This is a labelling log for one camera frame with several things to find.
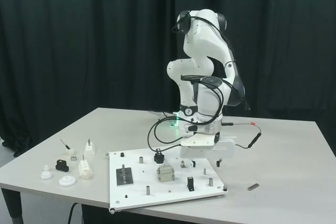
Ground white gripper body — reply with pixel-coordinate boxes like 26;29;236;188
180;139;236;160

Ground black waterproof plug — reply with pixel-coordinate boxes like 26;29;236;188
153;150;165;165

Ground white task board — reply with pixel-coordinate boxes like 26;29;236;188
106;148;229;213

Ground tall white peg holder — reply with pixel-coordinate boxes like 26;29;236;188
83;141;96;156

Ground white holder with round holes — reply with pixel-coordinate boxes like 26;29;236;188
78;159;94;181

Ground white large gear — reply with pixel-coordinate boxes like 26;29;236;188
58;176;77;188

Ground black D-SUB plug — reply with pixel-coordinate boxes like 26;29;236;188
55;158;69;173

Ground white medium gear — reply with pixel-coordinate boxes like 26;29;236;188
39;169;53;180

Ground black curtain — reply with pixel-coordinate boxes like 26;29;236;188
0;0;336;156

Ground black table leg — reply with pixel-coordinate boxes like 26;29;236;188
1;187;22;224

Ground black rod on wire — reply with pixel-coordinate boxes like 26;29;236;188
221;121;264;150

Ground black looped cable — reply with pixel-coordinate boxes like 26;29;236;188
148;117;196;152

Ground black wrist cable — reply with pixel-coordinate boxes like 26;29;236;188
180;74;226;126

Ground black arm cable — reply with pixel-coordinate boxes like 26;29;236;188
171;10;251;111

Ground black cable under table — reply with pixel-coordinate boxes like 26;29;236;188
68;202;85;224

